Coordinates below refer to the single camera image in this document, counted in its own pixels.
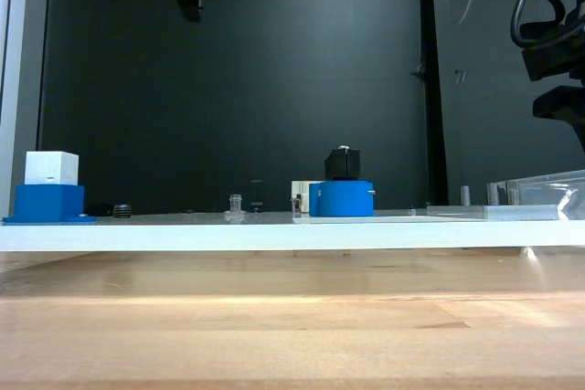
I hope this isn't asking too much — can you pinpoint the white taskboard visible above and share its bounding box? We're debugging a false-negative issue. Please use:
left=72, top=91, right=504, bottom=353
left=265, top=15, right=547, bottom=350
left=0, top=212, right=585, bottom=254

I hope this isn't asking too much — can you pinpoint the clear plastic tub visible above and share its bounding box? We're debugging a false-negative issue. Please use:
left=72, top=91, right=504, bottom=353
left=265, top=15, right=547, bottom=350
left=485, top=169, right=585, bottom=223

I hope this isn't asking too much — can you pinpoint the dark translucent bar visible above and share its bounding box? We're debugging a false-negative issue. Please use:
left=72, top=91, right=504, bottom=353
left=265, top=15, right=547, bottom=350
left=250, top=179, right=265, bottom=215

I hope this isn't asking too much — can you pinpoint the black clamp block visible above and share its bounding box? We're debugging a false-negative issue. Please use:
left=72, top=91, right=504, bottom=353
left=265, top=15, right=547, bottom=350
left=324, top=144, right=362, bottom=181

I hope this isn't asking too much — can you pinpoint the white cube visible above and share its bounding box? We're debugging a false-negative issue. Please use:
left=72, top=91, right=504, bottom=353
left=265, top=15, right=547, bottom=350
left=25, top=150, right=80, bottom=186

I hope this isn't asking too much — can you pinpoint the white connector housing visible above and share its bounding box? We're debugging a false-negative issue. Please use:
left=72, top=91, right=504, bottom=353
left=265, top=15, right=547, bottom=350
left=291, top=180, right=321, bottom=216

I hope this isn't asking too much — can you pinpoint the clear plastic fitting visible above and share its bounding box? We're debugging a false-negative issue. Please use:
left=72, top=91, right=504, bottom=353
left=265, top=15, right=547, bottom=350
left=222, top=193, right=249, bottom=223

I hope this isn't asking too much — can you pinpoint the blue round holder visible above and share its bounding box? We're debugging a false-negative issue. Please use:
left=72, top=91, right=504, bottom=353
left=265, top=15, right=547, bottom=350
left=309, top=179, right=378, bottom=218

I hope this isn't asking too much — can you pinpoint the blue square base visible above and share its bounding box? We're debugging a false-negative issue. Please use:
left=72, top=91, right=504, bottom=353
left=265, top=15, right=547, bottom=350
left=2, top=183, right=98, bottom=226

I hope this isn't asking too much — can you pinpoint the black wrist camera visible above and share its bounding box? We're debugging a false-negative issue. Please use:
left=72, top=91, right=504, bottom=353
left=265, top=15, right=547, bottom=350
left=522, top=19, right=585, bottom=82

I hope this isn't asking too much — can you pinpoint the black camera cable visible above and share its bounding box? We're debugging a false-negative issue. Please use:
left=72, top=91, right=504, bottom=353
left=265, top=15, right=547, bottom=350
left=510, top=0, right=563, bottom=49

